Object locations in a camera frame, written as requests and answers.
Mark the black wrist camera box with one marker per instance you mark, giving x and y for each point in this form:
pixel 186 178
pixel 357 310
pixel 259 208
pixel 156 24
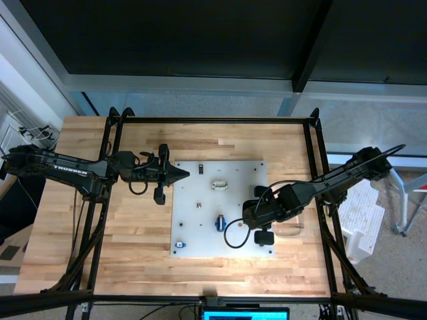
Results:
pixel 250 211

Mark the black plug with silver top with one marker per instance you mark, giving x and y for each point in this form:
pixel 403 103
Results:
pixel 220 223

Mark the blue square socket holder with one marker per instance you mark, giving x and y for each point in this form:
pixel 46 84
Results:
pixel 175 245

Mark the beige connector housing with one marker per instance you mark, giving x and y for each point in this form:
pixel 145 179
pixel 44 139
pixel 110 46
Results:
pixel 220 186

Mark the black foam pad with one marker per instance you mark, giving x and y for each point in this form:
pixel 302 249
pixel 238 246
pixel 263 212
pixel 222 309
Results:
pixel 9 252

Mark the black table-level camera box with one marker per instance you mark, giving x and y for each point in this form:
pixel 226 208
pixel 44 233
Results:
pixel 213 301

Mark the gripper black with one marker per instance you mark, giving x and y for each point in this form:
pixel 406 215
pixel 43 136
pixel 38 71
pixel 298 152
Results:
pixel 267 213
pixel 150 171

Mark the grey metal stand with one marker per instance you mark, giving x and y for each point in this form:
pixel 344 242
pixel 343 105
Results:
pixel 404 206

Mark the black metal frame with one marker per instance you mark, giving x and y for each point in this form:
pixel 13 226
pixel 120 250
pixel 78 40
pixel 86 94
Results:
pixel 213 120

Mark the blue round holder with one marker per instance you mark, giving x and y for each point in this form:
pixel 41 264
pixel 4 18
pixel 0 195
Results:
pixel 215 222

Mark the white plastic board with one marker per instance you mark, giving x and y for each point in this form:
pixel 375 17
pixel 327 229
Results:
pixel 190 200

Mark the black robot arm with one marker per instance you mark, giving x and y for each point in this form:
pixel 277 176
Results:
pixel 66 168
pixel 333 181

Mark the black box on floor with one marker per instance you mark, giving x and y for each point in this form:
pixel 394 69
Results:
pixel 16 206

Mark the white foam packaging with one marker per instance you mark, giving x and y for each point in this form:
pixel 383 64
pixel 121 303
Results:
pixel 363 213

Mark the laptop with blue screen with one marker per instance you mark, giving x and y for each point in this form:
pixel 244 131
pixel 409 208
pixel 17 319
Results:
pixel 243 316

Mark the small black connector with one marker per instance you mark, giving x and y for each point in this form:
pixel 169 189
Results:
pixel 200 169

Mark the clear plastic tub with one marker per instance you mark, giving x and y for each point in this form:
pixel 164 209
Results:
pixel 293 231

